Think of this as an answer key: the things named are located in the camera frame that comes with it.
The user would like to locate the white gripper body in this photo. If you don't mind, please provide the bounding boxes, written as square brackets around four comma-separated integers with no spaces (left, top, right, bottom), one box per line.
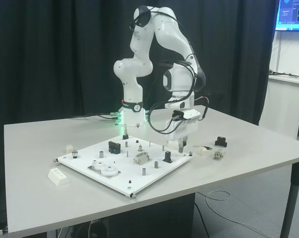
[164,118,199,147]

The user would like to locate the white peg holder with holes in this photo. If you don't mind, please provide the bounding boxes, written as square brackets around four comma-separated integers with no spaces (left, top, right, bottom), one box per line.
[47,168,71,186]

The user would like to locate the clear Ethernet plug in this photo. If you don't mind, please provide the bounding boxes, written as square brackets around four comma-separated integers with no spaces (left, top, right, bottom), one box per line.
[212,149,226,160]

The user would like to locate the black D-SUB plug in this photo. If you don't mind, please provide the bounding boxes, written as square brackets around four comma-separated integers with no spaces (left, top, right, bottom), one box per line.
[214,135,228,148]

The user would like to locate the white task board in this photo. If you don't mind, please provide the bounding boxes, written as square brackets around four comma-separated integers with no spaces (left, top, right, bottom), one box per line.
[55,135,195,199]

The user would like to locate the black Ethernet socket block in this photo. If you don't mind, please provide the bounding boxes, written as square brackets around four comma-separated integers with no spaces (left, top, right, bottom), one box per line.
[107,140,122,154]

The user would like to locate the white large gear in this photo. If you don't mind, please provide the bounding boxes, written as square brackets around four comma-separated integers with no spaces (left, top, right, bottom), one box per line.
[100,165,118,178]

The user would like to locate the white medium gear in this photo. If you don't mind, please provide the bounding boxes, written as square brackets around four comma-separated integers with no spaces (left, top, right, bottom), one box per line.
[91,160,105,172]

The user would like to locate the white cabinet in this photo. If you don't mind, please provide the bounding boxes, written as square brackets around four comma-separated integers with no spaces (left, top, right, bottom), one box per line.
[259,71,299,145]

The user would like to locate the grey table leg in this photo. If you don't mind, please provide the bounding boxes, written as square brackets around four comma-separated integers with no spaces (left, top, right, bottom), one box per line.
[280,160,299,238]

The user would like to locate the black curtains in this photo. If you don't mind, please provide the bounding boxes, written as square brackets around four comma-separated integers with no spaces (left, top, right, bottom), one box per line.
[0,0,281,238]

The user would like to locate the blue screen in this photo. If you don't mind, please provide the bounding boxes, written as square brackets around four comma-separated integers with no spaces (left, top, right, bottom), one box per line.
[275,0,299,32]

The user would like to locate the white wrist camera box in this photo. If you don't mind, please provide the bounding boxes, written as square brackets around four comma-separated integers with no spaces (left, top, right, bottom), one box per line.
[172,108,202,121]

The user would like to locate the black cable loop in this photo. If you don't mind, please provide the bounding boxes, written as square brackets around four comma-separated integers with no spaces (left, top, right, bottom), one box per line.
[148,100,176,136]

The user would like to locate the black base cables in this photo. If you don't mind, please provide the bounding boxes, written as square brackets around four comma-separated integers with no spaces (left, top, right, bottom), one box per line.
[71,112,125,122]

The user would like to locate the grey floor cable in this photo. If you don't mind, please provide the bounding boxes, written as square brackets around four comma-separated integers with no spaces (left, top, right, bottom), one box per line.
[203,190,285,230]

